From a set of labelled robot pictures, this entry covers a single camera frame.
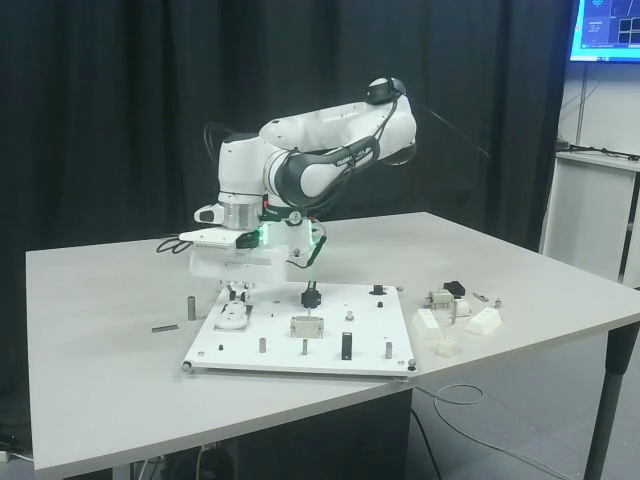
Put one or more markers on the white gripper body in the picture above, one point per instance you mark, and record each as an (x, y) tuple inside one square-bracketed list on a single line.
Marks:
[(237, 270)]

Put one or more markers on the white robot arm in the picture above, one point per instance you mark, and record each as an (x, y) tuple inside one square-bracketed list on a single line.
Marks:
[(315, 172)]

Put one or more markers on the white medium gear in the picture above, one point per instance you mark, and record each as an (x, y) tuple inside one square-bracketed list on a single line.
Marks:
[(239, 308)]

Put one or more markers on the white large gear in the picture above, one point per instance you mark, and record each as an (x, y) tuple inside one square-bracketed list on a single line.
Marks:
[(231, 322)]

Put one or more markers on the black round plug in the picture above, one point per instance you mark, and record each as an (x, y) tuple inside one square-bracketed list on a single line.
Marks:
[(310, 296)]

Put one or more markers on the metal square peg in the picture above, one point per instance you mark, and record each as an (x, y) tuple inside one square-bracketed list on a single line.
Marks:
[(165, 329), (388, 350)]

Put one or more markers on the white task board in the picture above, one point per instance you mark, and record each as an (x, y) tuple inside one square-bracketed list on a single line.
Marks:
[(280, 361)]

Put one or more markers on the black USB plug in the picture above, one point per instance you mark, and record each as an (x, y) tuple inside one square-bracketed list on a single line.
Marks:
[(347, 346)]

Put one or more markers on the white peg holder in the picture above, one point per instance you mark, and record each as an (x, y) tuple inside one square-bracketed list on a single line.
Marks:
[(485, 321), (426, 324)]

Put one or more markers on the grey D-SUB plug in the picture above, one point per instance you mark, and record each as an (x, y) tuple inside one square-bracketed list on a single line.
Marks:
[(438, 299)]

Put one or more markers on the black curtain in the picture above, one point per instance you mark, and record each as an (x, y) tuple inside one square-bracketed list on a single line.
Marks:
[(125, 100)]

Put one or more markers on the small white holder block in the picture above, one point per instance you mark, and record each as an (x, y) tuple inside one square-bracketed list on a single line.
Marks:
[(447, 347)]

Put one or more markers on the small metal plug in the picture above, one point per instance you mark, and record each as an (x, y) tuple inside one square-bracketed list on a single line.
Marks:
[(480, 297)]

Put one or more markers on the white cabinet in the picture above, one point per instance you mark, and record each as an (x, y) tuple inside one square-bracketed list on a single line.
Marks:
[(590, 215)]

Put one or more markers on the black table leg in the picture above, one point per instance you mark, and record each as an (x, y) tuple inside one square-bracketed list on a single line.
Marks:
[(607, 400)]

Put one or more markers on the blue screen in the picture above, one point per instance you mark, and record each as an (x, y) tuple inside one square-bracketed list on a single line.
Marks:
[(607, 30)]

